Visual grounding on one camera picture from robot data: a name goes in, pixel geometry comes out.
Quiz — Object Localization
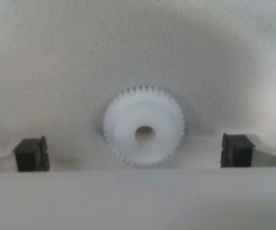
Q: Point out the white medium gear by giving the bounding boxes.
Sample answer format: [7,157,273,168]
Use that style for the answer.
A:
[102,84,186,168]

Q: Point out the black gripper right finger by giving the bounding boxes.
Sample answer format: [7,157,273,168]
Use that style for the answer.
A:
[220,132,276,169]

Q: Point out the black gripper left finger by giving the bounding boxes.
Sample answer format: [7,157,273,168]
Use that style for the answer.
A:
[0,136,51,173]

